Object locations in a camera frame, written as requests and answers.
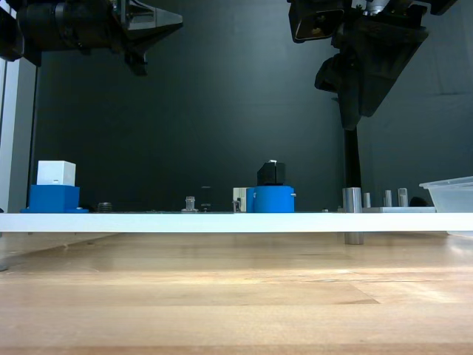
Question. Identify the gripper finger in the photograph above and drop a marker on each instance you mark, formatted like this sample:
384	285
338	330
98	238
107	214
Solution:
345	103
384	59
166	20

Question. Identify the thick metal cylinder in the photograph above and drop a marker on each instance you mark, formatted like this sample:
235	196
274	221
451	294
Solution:
352	201

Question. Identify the black silver plug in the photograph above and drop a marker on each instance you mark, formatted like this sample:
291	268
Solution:
271	173

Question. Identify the blue round holder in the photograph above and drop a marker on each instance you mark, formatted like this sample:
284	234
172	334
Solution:
269	199

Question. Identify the grey metal plate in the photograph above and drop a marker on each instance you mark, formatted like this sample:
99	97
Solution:
406	210

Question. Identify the clear plastic tub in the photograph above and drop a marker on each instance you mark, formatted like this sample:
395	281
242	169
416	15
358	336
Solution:
451	196

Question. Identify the beige connector housing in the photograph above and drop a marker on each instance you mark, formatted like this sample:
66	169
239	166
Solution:
240	197

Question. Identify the black knob screw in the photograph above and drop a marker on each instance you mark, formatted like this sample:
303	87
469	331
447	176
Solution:
105	207

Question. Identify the blue white connector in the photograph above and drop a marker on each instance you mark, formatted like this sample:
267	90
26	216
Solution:
55	196

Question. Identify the small silver connector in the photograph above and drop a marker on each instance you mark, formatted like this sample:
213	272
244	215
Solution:
189	203

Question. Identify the white task board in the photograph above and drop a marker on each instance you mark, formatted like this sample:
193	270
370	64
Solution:
184	222

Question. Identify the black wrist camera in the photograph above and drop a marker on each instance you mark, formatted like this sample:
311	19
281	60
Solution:
318	26

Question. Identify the metal post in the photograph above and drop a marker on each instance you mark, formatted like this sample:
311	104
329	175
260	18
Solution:
402	197
367	199
388	198

